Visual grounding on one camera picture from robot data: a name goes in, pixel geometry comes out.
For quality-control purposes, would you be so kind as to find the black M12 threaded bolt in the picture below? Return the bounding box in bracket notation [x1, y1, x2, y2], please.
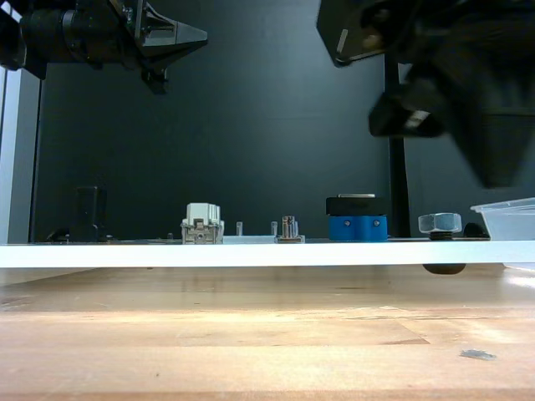
[423, 231, 466, 275]

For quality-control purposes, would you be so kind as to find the black vertical post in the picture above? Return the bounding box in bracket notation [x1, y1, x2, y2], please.
[383, 62, 414, 240]

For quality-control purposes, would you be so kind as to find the grey connector housing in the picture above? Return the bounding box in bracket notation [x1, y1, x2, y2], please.
[180, 202, 227, 245]

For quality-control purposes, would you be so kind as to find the silver plate with posts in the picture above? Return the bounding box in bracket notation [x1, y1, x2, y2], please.
[223, 220, 278, 245]

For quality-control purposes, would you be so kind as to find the silver M12 hex nut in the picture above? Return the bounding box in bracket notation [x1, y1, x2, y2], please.
[417, 211, 464, 235]

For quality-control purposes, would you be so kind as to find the small metal connector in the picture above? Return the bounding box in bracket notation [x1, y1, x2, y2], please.
[274, 214, 307, 244]

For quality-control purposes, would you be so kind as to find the black rounded knob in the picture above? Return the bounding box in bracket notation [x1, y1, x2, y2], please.
[464, 222, 491, 241]

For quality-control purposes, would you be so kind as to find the blue block with black top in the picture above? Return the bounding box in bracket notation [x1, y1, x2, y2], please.
[325, 193, 389, 242]

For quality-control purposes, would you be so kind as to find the clear plastic tub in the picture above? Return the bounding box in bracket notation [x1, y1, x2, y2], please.
[470, 195, 535, 269]

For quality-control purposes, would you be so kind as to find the white task board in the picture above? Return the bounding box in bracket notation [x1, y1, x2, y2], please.
[0, 240, 535, 269]

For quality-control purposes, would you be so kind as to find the small black clamp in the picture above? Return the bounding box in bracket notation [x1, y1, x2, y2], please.
[46, 185, 110, 242]

